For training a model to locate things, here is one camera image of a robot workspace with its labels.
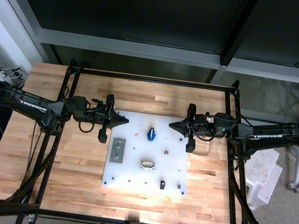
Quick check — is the black camera on frame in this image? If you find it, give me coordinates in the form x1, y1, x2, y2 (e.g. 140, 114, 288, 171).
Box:
127, 215, 143, 224

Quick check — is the white task board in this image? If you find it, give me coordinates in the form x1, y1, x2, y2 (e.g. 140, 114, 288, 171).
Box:
101, 109, 197, 199

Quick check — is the white power strip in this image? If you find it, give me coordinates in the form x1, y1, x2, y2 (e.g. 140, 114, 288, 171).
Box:
0, 65, 27, 86

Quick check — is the black table frame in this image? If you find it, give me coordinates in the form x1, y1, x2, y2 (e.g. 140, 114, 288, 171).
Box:
0, 49, 299, 224

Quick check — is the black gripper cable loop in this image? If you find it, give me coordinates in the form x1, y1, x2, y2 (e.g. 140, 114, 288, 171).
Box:
191, 128, 216, 142

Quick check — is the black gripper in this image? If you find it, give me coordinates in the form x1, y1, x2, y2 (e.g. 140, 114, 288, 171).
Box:
166, 101, 220, 157
78, 91, 133, 146

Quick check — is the grey metal holder block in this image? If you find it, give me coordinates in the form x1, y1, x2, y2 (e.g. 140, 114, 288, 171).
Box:
108, 136, 128, 164

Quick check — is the clear plastic tub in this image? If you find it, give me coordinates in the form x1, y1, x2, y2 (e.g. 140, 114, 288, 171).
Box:
187, 135, 215, 157

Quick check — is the beige connector housing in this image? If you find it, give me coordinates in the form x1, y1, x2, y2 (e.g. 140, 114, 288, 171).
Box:
139, 159, 157, 171

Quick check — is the blue connector with plug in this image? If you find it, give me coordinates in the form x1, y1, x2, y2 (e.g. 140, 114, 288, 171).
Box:
144, 126, 158, 143

